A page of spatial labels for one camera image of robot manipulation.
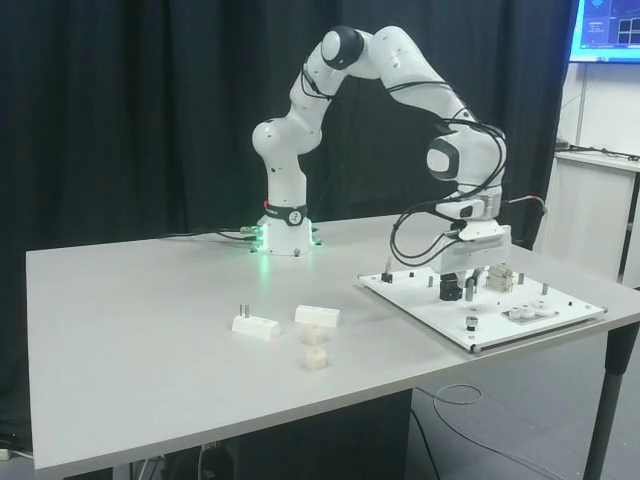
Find long white peg holder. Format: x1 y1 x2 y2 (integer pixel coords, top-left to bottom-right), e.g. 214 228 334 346
231 314 282 342
293 304 342 328

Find thin grey cable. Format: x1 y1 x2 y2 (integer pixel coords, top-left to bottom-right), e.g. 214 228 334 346
414 383 640 474

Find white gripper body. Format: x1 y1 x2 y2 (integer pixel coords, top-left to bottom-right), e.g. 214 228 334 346
438 223 513 277

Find blue screen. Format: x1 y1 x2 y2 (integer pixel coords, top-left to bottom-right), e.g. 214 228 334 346
568 0 640 65

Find black forearm cable bundle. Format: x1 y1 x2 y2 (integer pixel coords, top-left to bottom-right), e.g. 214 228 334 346
387 82 509 272

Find white cabinet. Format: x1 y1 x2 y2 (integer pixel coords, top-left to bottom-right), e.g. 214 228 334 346
542 148 640 290

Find black curtains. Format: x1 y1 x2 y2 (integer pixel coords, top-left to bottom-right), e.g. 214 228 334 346
0 0 574 261

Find small cream plug holder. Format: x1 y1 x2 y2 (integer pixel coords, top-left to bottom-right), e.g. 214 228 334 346
302 348 329 372

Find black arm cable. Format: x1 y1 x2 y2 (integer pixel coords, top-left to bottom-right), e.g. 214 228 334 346
297 64 335 101

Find white task board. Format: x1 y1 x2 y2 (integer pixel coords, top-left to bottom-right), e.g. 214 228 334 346
356 267 608 355

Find black base cable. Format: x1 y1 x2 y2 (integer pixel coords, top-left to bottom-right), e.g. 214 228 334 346
164 225 264 244

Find pale connector block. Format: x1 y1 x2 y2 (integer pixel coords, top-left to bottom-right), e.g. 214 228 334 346
487 264 516 292

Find black table leg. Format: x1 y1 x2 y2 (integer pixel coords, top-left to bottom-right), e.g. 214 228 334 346
601 319 630 480

